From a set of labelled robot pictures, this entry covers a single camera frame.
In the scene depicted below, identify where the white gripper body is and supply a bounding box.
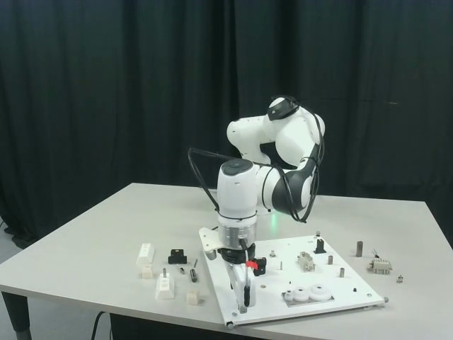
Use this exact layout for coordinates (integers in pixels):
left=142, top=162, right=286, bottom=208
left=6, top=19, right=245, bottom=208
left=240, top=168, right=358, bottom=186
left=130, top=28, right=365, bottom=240
left=226, top=263, right=256, bottom=309

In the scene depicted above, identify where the flat white mounting plate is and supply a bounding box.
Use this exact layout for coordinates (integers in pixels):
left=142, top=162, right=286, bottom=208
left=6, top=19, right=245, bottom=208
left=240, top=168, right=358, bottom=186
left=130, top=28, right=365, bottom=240
left=198, top=227, right=224, bottom=261

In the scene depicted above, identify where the black D-SUB plug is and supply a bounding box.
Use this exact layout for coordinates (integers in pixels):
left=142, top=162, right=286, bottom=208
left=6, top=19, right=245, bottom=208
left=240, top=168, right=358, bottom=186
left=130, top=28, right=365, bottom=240
left=167, top=248, right=188, bottom=265

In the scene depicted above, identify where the beige multi-pin connector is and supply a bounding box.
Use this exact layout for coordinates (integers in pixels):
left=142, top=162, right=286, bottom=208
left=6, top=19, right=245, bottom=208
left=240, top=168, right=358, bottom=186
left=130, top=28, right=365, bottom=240
left=296, top=251, right=311, bottom=274

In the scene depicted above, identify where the white holder with peg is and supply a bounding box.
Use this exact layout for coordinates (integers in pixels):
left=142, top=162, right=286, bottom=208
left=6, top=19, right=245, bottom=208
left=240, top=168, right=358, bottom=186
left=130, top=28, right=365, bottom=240
left=155, top=276, right=176, bottom=300

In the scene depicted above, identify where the white large gear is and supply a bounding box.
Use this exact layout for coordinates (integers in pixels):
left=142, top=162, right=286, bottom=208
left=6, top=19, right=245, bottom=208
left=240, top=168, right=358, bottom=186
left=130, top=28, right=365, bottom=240
left=309, top=283, right=332, bottom=302

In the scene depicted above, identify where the white task board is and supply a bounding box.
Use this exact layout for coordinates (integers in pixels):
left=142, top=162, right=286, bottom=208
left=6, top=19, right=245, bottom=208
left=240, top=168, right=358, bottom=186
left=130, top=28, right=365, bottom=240
left=206, top=233, right=390, bottom=327

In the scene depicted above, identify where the white holder block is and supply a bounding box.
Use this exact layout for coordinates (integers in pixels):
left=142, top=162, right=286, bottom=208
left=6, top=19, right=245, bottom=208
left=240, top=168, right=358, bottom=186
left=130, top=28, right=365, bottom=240
left=136, top=242, right=156, bottom=266

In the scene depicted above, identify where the black table leg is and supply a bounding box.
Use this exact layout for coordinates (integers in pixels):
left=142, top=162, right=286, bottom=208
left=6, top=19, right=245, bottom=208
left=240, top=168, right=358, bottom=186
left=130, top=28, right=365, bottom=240
left=1, top=290, right=30, bottom=340

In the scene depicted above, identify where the black curtain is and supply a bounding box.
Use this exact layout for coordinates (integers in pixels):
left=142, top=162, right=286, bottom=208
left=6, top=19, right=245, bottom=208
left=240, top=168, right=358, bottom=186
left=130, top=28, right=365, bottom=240
left=0, top=0, right=453, bottom=245

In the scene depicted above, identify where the black looping cable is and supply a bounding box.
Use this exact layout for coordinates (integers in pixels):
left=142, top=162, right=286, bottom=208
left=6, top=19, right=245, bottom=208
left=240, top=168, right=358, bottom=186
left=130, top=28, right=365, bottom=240
left=188, top=147, right=227, bottom=213

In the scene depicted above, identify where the beige connector with wires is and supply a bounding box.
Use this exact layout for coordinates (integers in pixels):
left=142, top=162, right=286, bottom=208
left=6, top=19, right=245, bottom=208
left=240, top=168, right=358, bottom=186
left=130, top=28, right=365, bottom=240
left=367, top=249, right=389, bottom=274

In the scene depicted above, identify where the black cable under table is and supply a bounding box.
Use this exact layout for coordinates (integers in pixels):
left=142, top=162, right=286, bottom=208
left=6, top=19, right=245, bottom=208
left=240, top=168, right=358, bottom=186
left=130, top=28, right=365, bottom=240
left=91, top=310, right=111, bottom=340

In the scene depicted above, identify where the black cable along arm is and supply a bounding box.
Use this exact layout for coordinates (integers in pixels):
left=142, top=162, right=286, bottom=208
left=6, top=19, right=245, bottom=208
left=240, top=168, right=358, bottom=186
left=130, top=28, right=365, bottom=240
left=268, top=96, right=326, bottom=224

